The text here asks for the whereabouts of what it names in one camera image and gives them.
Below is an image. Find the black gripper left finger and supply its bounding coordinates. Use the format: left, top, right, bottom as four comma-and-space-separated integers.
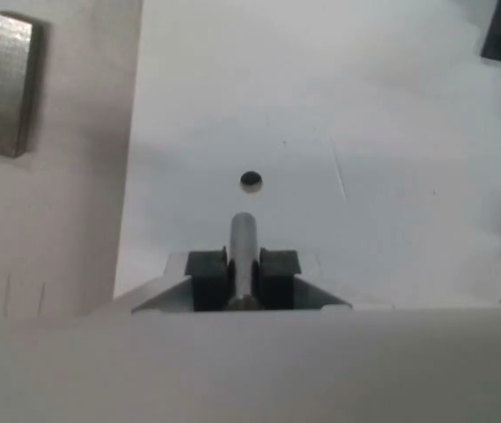
130, 248, 235, 314

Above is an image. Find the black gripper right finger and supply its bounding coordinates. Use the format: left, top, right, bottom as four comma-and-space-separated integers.
252, 247, 353, 312

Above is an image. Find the metal round peg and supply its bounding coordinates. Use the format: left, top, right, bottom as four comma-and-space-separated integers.
225, 211, 261, 312

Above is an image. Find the white peg holder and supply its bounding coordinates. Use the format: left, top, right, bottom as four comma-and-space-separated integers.
0, 0, 144, 322

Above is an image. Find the metal square peg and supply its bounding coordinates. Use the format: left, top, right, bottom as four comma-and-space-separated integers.
0, 11, 47, 159

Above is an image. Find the white task board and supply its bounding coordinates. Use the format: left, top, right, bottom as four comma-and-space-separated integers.
113, 0, 501, 312

